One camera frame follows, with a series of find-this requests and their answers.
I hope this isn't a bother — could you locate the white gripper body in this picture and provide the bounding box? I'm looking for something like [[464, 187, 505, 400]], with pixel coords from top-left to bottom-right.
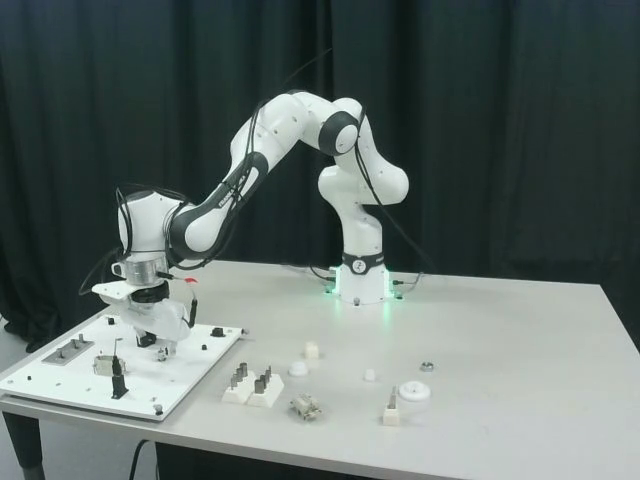
[[118, 297, 195, 343]]

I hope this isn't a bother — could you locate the white task board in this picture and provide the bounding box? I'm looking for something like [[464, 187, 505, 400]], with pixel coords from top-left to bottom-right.
[[0, 314, 250, 415]]

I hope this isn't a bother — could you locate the black wrist band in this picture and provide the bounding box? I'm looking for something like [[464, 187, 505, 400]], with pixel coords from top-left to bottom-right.
[[128, 285, 166, 304]]

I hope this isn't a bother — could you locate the flat white mounting plate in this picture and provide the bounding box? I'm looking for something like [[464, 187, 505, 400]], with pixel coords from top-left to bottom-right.
[[91, 279, 169, 301]]

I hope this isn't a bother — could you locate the white round peg holder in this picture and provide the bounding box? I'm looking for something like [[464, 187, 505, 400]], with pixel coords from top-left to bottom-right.
[[221, 380, 253, 405]]

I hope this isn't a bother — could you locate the white square peg holder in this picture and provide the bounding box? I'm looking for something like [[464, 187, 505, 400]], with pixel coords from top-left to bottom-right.
[[246, 378, 286, 408]]

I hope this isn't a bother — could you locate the black box under table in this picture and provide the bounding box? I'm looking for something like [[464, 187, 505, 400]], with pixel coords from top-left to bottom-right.
[[155, 439, 326, 480]]

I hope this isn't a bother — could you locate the dark grey table leg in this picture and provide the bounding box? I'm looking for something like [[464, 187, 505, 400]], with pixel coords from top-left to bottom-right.
[[2, 410, 45, 480]]

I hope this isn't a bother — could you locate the white large gear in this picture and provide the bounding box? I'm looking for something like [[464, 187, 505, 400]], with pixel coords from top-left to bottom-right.
[[398, 379, 432, 405]]

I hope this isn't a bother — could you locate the black curtain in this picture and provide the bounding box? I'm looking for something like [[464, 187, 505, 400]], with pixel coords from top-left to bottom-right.
[[0, 0, 640, 351]]

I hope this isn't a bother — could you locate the silver flange ring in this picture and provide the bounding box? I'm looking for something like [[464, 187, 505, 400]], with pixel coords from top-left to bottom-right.
[[123, 257, 164, 286]]

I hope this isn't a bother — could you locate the black plug with grey cable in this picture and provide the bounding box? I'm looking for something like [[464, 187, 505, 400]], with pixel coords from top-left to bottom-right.
[[108, 337, 129, 401]]

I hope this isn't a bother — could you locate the thin black camera cable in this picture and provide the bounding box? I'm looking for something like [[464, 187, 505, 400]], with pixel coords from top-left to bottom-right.
[[79, 249, 124, 296]]

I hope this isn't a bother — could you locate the black hanging cable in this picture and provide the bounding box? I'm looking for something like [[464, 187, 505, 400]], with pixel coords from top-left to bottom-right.
[[130, 438, 156, 480]]

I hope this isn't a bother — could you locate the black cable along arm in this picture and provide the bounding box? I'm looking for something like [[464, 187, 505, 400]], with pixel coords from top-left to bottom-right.
[[114, 47, 436, 281]]

